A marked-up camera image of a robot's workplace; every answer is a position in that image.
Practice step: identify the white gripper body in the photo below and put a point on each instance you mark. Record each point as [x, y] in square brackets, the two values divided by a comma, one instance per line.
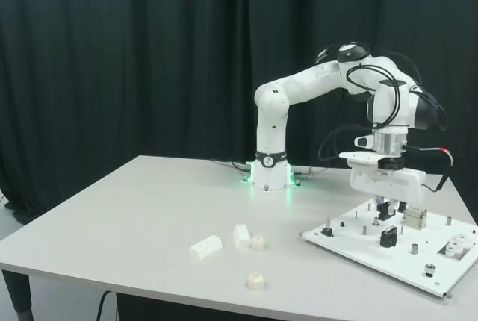
[388, 182]

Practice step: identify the black D-SUB plug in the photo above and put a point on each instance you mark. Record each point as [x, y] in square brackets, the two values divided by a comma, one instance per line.
[383, 212]

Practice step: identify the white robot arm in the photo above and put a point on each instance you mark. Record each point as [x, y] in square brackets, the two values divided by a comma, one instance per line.
[270, 127]

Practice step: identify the metal and white connector block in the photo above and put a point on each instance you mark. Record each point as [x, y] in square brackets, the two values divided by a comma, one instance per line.
[414, 219]

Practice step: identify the black plug block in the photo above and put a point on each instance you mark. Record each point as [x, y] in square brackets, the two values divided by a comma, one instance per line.
[388, 237]

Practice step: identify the flat white mounting plate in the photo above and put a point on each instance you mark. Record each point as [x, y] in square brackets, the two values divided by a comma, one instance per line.
[360, 156]

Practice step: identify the metal round peg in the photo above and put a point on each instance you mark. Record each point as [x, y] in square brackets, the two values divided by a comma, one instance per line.
[414, 249]

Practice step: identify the white task board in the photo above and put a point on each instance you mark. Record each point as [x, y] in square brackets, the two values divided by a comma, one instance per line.
[373, 257]

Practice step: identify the small black plug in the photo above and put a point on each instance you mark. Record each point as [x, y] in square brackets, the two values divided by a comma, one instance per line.
[328, 232]

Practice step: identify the ribbed metal BNC plug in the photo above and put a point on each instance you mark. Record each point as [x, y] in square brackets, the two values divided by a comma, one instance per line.
[430, 270]

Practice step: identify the white small gear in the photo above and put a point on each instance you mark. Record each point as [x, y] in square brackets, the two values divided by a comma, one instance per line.
[451, 251]

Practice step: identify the small white round holder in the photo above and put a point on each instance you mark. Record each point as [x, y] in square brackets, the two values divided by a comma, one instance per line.
[258, 243]
[255, 281]

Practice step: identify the upright white holder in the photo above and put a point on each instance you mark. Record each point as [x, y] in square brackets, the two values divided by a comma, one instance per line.
[241, 237]

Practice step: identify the long white holder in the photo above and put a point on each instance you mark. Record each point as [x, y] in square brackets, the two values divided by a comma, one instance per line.
[205, 248]

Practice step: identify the black curtain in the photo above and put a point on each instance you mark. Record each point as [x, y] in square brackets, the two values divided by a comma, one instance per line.
[149, 56]

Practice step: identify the black table leg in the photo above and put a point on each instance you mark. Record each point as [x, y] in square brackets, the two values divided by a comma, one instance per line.
[15, 295]

